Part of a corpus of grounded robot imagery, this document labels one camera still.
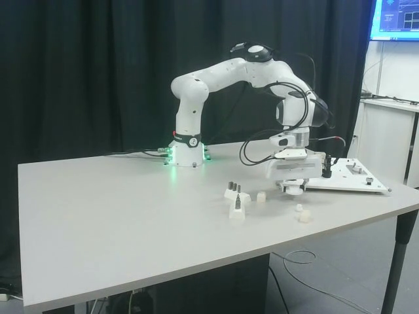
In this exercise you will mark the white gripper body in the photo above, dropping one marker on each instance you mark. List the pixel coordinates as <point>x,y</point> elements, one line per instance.
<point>294,171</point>

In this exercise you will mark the white large gear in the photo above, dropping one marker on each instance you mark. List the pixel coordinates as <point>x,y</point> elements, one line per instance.
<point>293,190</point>

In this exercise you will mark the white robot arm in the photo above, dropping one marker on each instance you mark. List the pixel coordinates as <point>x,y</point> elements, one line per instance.
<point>190,108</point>

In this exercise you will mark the white small gear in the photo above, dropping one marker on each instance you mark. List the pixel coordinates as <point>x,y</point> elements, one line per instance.
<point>299,208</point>

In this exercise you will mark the flat white mounting plate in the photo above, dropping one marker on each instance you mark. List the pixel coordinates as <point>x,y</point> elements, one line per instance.
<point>291,154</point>

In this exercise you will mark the white round holder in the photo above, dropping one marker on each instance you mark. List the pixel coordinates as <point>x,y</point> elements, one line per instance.
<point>261,196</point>
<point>303,217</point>

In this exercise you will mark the white four-hole peg holder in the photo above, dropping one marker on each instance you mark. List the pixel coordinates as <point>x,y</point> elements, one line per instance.
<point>245,195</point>

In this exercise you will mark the white task board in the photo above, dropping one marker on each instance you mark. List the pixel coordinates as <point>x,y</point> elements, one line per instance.
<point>343,183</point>

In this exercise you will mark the small metal plug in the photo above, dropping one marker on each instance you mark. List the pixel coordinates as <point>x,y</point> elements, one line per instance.
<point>237,202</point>

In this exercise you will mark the white tall plug holder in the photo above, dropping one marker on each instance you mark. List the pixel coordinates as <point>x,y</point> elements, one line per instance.
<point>237,217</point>

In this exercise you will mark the metal bolt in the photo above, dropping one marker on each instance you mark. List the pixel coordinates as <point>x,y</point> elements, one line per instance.
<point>370,181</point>

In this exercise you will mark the white cabinet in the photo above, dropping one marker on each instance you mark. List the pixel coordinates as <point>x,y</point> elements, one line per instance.
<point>383,137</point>

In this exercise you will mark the dark grey table leg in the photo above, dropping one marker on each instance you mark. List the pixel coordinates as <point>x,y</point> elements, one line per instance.
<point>403,255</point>

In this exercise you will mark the small black box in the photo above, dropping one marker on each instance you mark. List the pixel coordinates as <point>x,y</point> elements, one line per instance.
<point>238,46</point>

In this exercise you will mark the blue screen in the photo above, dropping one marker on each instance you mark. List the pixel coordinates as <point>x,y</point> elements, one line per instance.
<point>396,19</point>

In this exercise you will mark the black curtain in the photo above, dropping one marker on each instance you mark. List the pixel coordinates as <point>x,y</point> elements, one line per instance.
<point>82,81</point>

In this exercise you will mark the white power strip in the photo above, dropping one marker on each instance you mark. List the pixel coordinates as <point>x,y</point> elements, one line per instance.
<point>4,296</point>

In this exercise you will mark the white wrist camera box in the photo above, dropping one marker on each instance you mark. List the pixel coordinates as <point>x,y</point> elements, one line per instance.
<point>281,140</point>

